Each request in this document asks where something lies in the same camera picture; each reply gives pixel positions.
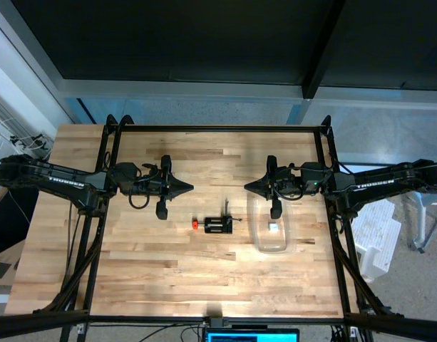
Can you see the black curved frame bracket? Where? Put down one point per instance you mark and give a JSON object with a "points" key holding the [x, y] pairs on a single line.
{"points": [[122, 121], [327, 119], [108, 123]]}

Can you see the cardboard box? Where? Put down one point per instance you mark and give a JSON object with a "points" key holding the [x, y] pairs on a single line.
{"points": [[8, 260]]}

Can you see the black aluminium table frame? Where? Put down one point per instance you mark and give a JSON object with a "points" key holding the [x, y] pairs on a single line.
{"points": [[204, 128]]}

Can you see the small white block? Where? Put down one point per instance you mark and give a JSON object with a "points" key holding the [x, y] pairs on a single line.
{"points": [[273, 226]]}

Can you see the black vertical pillar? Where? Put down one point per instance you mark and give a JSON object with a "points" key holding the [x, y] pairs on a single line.
{"points": [[321, 53]]}

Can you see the black bag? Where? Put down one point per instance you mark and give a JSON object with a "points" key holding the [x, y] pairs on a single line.
{"points": [[8, 221]]}

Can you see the black vise with red knob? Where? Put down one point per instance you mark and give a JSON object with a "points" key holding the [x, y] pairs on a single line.
{"points": [[218, 225]]}

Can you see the black table-level camera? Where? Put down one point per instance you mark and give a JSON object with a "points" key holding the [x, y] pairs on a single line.
{"points": [[216, 322]]}

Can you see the white step stool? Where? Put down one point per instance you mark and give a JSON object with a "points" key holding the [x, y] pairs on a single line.
{"points": [[376, 238]]}

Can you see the clear plastic tub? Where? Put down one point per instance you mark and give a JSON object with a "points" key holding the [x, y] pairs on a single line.
{"points": [[275, 246]]}

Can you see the white cabinet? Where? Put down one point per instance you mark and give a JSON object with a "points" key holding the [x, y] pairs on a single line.
{"points": [[4, 142]]}

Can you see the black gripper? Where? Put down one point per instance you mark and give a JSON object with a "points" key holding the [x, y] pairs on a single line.
{"points": [[164, 185], [273, 185]]}

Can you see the grey metal stand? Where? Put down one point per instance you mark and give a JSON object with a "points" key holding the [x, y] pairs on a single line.
{"points": [[422, 224]]}

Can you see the laptop screen with blue edge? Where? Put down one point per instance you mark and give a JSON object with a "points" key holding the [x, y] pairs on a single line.
{"points": [[250, 336]]}

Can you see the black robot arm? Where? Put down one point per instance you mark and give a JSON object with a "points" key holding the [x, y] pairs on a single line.
{"points": [[66, 181], [375, 185]]}

